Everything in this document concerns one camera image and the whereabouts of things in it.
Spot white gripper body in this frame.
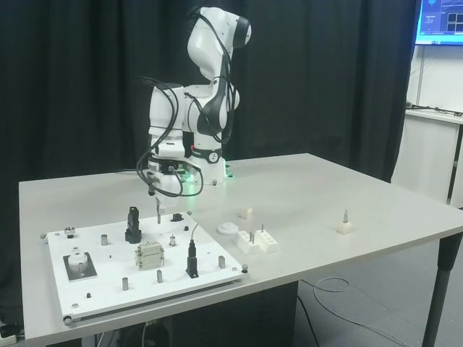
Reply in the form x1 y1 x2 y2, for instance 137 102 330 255
150 171 183 211

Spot black D-SUB plug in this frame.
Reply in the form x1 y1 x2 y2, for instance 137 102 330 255
124 205 143 243

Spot beige rectangular connector plug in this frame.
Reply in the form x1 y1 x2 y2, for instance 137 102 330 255
134 244 167 272

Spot white task board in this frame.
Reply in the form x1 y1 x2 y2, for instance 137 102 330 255
38 210 250 328

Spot white large gear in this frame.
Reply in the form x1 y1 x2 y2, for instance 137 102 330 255
68 251 90 276

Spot black curtains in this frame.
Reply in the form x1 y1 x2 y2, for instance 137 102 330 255
0 0 419 328

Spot black box under table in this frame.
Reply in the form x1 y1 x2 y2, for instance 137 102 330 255
153 280 302 347

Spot white cabinet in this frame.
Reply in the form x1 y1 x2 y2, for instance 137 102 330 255
402 105 463 210

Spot dark table leg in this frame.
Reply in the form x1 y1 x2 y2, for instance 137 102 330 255
422 231 457 347

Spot blue screen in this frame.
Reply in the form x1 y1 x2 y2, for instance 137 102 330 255
414 0 463 46

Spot black plug with grey cable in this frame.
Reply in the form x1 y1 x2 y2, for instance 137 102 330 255
184 222 200 280

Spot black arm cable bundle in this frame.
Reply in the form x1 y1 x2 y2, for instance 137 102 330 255
135 5 237 199

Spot grey floor cable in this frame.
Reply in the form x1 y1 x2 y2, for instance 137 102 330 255
297 276 430 347

